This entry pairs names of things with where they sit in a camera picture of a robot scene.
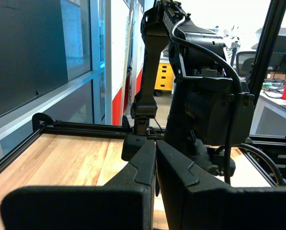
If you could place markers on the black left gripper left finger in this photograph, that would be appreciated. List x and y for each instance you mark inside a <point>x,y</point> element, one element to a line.
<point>85,208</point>

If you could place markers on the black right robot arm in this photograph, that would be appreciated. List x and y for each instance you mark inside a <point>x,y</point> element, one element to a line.
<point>152,72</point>

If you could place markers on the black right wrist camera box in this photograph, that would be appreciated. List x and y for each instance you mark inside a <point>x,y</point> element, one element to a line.
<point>217,112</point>

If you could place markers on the black office chair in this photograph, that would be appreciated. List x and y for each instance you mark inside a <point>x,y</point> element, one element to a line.
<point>244,60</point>

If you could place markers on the black metal table frame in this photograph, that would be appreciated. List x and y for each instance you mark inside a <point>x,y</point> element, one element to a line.
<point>85,130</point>

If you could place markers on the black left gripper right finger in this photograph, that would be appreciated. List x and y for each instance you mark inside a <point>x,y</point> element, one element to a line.
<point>229,210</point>

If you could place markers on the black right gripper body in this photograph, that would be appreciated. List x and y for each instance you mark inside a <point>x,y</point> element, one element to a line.
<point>214,160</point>

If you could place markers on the grey window ledge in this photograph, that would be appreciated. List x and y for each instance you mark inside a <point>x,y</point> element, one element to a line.
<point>49,95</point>

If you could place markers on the black computer monitor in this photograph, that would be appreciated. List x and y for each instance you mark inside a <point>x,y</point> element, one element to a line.
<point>284,48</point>

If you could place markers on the yellow drawer cabinet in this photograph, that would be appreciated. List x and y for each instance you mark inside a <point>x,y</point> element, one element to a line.
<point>164,76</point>

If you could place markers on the white desk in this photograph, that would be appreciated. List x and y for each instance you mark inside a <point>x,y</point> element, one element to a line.
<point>272,112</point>

